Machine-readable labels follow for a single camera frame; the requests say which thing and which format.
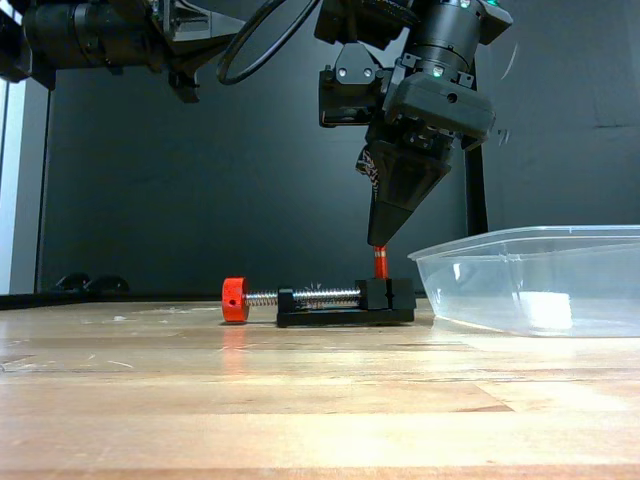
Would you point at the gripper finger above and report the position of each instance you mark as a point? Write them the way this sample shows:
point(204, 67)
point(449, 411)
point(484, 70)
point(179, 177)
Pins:
point(215, 27)
point(400, 185)
point(366, 167)

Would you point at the red RCA connector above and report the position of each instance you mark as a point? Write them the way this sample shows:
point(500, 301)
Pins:
point(381, 262)

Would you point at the clear plastic container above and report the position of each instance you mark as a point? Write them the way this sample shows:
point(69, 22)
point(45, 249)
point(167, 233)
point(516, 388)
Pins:
point(500, 280)

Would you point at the black vise orange knob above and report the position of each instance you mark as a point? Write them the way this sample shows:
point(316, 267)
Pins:
point(390, 300)

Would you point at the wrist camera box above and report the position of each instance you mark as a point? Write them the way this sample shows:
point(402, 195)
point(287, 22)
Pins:
point(345, 102)

